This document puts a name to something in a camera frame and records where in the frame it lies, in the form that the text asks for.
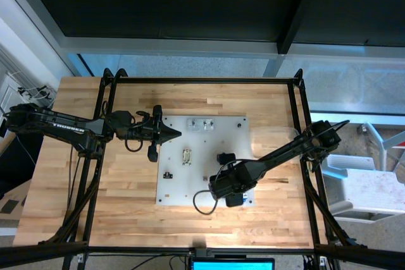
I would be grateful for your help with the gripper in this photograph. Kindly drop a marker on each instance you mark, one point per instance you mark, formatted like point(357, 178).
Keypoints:
point(148, 131)
point(234, 201)

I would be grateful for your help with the white board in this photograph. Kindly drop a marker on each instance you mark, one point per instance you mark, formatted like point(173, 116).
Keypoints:
point(180, 187)

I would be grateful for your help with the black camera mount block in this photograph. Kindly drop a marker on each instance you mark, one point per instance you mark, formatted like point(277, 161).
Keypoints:
point(200, 249)

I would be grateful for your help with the black aluminium frame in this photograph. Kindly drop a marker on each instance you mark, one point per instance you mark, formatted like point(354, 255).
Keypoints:
point(202, 80)

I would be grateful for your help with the small black connector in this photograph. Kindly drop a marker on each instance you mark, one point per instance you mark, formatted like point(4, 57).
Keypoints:
point(167, 174)

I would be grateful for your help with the grey frame foot bracket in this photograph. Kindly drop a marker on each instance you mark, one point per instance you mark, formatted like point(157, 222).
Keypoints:
point(80, 257)
point(322, 260)

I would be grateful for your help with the grey metal chair frame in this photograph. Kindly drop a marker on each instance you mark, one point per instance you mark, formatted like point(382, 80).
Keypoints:
point(383, 156)

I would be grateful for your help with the beige connector housing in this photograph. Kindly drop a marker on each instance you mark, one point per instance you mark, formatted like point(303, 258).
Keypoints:
point(187, 157)

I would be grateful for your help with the white step stool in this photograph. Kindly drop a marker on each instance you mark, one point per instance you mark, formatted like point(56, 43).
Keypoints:
point(373, 187)

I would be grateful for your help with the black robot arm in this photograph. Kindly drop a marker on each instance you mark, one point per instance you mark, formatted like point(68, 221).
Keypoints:
point(68, 127)
point(278, 156)

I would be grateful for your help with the blue screen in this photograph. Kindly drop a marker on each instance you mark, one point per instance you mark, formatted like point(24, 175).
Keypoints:
point(231, 265)

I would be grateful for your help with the cardboard sheet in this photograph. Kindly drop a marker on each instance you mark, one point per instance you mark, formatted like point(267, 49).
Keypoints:
point(19, 195)

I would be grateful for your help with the black case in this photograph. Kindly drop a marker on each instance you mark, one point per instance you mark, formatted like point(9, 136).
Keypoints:
point(16, 162)

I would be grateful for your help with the clear plastic tub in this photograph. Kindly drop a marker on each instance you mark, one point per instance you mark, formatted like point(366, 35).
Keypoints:
point(269, 138)

